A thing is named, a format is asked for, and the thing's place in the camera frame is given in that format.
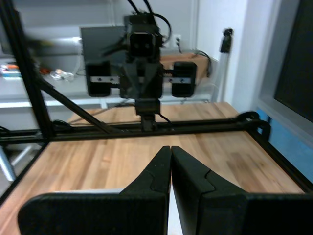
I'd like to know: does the black table frame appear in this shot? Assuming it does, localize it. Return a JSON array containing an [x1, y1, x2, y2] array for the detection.
[[0, 0, 313, 204]]

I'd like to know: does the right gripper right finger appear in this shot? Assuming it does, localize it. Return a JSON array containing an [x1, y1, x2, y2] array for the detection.
[[172, 146, 313, 235]]

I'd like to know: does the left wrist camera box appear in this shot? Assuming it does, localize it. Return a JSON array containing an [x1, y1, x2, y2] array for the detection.
[[129, 31, 157, 59]]

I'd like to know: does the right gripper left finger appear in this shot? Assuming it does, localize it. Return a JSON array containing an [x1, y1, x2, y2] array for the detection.
[[18, 146, 171, 235]]

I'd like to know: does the black monitor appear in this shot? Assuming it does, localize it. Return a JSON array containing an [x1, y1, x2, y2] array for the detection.
[[80, 26, 128, 74]]

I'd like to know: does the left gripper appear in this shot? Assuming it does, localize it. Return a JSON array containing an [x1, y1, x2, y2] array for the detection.
[[87, 58, 198, 98]]

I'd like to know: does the black pole-top device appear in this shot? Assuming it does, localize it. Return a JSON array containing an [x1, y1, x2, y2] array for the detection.
[[220, 28, 233, 53]]

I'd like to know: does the white taskboard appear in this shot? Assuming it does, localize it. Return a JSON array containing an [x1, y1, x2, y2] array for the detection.
[[55, 188, 183, 235]]

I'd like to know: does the white pole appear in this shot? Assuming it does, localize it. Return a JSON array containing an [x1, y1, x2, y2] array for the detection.
[[218, 52, 232, 103]]

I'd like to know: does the white desk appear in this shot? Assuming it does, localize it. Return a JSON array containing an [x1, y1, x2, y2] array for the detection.
[[0, 55, 106, 110]]

